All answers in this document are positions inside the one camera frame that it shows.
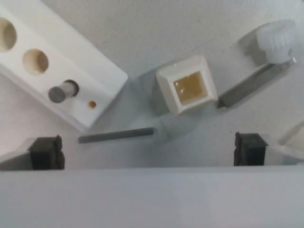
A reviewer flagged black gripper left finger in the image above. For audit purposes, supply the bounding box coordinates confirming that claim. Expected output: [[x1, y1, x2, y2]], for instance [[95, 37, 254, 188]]
[[0, 134, 65, 171]]

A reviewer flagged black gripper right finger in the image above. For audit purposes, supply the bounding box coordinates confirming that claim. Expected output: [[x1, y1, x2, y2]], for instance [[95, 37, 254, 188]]
[[233, 132, 304, 167]]

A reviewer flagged small metal round peg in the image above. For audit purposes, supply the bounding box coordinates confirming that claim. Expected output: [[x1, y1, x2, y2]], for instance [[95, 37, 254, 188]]
[[48, 80, 80, 105]]

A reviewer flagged thick metal square peg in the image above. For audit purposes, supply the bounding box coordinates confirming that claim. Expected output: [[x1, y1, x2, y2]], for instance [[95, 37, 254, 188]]
[[217, 57, 297, 109]]

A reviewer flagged thin metal square peg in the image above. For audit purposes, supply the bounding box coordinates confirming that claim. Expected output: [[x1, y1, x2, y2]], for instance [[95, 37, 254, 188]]
[[78, 127, 155, 144]]

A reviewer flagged white round peg holder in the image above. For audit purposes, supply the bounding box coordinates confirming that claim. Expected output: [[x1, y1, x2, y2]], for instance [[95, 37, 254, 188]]
[[0, 0, 129, 131]]

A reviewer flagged white square peg holder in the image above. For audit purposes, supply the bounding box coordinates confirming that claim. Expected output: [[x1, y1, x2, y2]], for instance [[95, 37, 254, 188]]
[[155, 55, 219, 117]]

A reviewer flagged white small gear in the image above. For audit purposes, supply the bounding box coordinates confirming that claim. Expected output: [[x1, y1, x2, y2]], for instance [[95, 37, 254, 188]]
[[256, 20, 296, 64]]

